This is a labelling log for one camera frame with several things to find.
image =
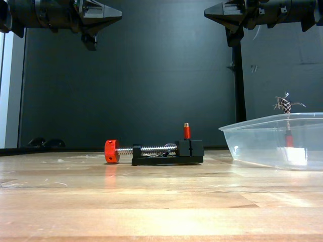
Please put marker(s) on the small white block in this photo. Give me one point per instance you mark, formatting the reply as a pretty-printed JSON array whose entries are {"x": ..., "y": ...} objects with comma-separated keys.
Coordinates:
[{"x": 291, "y": 156}]

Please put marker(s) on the black vise with red knob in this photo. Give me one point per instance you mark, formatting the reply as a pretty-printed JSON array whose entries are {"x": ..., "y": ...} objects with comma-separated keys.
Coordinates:
[{"x": 189, "y": 151}]

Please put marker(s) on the clear plastic tub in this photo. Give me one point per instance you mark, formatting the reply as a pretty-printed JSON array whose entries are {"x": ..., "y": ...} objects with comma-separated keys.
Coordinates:
[{"x": 252, "y": 146}]

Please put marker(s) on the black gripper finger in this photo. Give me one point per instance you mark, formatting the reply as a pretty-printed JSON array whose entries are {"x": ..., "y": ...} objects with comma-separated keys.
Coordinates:
[
  {"x": 98, "y": 10},
  {"x": 229, "y": 21},
  {"x": 229, "y": 10},
  {"x": 101, "y": 24}
]

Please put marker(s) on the black frame clamp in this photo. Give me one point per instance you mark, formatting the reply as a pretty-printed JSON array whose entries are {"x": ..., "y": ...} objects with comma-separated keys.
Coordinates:
[
  {"x": 36, "y": 142},
  {"x": 55, "y": 143}
]

